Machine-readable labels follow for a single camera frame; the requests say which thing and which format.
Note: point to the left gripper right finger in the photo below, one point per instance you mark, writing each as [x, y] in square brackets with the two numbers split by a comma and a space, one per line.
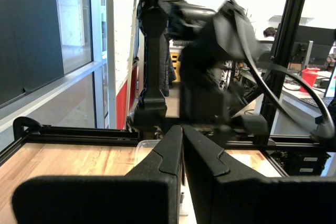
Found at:
[249, 200]

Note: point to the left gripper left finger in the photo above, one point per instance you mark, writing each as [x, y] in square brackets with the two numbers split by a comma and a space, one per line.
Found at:
[105, 200]

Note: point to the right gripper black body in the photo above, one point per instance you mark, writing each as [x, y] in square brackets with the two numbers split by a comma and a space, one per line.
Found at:
[204, 100]

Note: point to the black hanging jacket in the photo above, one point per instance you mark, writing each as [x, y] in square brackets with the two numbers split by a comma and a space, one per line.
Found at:
[168, 72]

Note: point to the black box with white label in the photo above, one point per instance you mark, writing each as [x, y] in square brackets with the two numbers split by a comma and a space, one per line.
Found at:
[309, 159]
[305, 169]

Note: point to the clear plastic tub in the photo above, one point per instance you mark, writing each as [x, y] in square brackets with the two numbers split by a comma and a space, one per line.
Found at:
[144, 148]

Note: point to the white office desk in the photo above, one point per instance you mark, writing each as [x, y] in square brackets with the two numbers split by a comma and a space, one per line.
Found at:
[282, 127]

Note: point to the person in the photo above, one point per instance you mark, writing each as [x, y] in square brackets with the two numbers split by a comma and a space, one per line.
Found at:
[270, 32]

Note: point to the black keyboard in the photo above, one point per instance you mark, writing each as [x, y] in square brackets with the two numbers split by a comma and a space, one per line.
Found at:
[307, 100]

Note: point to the red bin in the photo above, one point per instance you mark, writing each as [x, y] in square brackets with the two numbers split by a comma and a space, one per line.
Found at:
[309, 77]

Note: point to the white overhead shelf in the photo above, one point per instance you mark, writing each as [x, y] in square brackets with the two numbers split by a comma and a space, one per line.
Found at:
[307, 20]

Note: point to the black monitor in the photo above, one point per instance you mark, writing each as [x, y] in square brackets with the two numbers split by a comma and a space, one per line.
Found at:
[320, 40]

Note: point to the black aluminium frame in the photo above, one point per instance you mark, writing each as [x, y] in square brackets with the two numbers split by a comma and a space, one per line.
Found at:
[78, 133]

